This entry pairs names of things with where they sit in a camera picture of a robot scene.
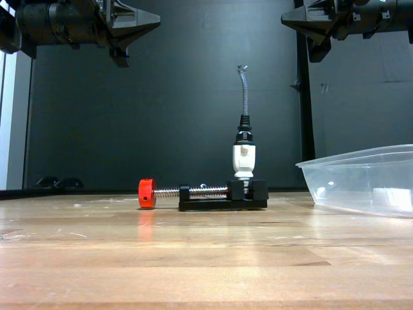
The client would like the black plug with braided cable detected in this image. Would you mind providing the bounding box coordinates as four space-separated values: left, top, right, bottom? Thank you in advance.
234 63 255 147

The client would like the white receptacle socket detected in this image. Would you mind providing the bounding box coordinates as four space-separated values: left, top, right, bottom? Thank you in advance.
230 143 258 194

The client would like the clear plastic tub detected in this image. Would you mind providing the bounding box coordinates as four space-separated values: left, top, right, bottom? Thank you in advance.
295 144 413 219

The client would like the white block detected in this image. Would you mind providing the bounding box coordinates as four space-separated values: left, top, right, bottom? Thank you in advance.
371 187 413 209

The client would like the black vise clamp red knob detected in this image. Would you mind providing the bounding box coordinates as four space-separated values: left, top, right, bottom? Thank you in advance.
137 177 270 213

